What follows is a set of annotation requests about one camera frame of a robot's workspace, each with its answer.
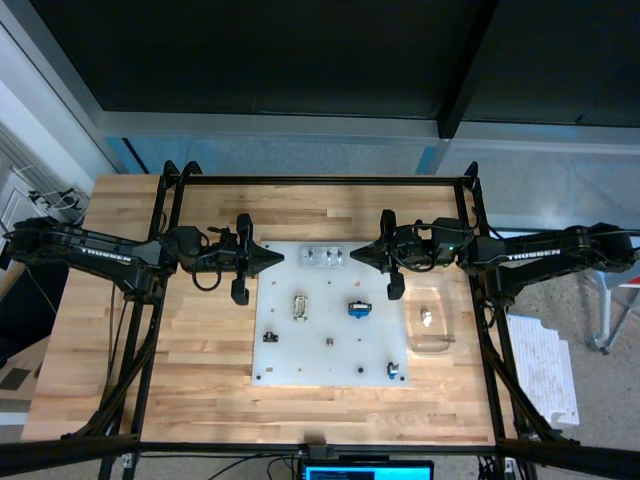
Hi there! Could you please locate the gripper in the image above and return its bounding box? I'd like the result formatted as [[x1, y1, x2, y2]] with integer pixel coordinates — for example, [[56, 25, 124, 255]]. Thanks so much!
[[349, 208, 437, 302], [207, 213, 286, 307]]

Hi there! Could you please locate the clear plastic tub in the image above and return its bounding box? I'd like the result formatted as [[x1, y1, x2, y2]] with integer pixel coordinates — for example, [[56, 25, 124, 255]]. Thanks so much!
[[402, 285, 455, 356]]

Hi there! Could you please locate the blue and black D-sub connector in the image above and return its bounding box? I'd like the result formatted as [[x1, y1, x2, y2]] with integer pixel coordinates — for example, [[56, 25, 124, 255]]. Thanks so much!
[[346, 299, 374, 321]]

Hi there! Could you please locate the clear acrylic socket block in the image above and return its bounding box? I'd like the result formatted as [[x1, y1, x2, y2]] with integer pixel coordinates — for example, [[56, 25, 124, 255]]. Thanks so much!
[[298, 244, 345, 270]]

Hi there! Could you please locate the white task board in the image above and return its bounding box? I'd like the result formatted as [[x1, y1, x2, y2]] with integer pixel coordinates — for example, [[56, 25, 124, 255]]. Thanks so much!
[[249, 240, 412, 388]]

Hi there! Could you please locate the white corrugated sheet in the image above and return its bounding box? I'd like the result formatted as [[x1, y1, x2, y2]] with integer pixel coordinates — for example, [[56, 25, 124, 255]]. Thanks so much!
[[506, 313, 581, 426]]

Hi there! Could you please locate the laptop screen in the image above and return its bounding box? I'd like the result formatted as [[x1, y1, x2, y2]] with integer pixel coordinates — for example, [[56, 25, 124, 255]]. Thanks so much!
[[298, 459, 435, 480]]

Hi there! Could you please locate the grey metal stand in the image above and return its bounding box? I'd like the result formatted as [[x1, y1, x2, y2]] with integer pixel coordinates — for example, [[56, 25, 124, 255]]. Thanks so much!
[[584, 272, 640, 357]]

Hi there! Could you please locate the cardboard box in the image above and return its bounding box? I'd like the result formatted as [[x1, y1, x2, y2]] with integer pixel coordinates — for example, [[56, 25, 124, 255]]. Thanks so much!
[[0, 333, 51, 401]]

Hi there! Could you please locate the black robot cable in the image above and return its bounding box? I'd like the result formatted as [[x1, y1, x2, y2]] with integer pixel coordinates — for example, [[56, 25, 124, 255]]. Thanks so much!
[[389, 223, 440, 276], [191, 257, 224, 293]]

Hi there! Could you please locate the black metal frame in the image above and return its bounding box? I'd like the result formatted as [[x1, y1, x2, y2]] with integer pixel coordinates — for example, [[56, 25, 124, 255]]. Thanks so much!
[[0, 159, 640, 480]]

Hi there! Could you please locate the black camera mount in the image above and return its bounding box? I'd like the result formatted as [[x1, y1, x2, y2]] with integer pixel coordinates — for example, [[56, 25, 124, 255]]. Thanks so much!
[[299, 433, 335, 459]]

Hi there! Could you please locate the black wall post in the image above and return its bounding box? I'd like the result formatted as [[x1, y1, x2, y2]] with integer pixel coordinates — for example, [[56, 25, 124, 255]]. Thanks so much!
[[438, 0, 501, 140]]

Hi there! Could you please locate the grey cable bundle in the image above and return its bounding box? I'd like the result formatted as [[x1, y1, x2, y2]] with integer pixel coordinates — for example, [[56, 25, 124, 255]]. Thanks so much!
[[27, 187, 84, 212]]

